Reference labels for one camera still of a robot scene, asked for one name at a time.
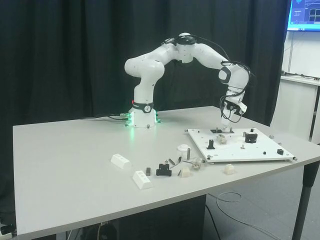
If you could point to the small white cube holder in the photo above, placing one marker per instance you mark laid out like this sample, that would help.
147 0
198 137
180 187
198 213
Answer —
185 173
230 169

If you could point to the white task board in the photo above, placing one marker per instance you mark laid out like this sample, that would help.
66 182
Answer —
240 152

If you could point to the dark metal square peg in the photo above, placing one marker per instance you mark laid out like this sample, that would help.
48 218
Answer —
148 171

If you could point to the metal bolt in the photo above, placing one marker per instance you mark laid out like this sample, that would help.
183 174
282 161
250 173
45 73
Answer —
187 161

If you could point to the black D-SUB plug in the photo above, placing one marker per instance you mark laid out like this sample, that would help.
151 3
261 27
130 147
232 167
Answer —
163 170

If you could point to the white medium gear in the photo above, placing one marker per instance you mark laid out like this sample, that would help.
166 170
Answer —
227 130

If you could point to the small metal round peg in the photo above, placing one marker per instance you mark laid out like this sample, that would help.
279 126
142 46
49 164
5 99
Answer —
171 160

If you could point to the black curtain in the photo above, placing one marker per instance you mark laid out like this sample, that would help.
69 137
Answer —
75 50

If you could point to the blue screen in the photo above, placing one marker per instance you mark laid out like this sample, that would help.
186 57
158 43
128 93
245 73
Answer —
303 15

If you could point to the white large gear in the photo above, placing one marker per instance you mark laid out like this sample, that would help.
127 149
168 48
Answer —
182 148

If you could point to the clear Ethernet plug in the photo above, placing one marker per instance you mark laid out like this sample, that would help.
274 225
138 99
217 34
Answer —
197 164

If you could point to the white cabinet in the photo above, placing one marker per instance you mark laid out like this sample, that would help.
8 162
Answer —
297 105

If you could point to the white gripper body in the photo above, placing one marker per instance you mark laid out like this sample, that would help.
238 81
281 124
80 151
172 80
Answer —
228 116

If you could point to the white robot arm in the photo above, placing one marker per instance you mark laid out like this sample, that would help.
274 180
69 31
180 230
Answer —
143 100

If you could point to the grey table leg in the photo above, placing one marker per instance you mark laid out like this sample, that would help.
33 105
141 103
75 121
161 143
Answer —
303 200

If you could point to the white peg holder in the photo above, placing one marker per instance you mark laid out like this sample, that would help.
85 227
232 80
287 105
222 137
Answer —
142 179
121 162

